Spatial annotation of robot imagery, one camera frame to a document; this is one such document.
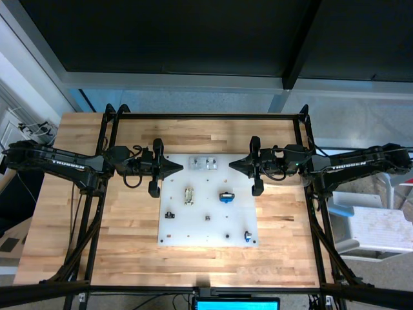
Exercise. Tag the black vertical room post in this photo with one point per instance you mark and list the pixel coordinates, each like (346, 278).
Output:
(298, 48)

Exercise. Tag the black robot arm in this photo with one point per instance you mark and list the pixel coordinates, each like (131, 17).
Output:
(348, 168)
(64, 161)

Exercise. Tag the beige connector housing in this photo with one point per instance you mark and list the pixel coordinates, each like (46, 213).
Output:
(188, 197)

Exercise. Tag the black table frame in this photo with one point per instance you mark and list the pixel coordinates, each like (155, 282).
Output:
(206, 115)

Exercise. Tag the blue connector mount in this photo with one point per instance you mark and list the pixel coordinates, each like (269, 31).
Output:
(226, 201)

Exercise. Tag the white mounting board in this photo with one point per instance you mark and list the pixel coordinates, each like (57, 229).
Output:
(200, 232)

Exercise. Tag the blue rj45 socket holder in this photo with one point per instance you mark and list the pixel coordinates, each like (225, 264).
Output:
(247, 240)

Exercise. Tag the black D-sub connector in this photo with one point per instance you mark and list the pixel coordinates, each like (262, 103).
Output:
(226, 195)

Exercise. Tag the white plastic step stool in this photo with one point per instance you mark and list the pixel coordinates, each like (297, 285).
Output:
(377, 226)

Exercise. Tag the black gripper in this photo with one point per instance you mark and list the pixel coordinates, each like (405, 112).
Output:
(156, 187)
(258, 187)

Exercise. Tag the blue edged screen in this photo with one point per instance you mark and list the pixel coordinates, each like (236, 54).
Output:
(235, 305)

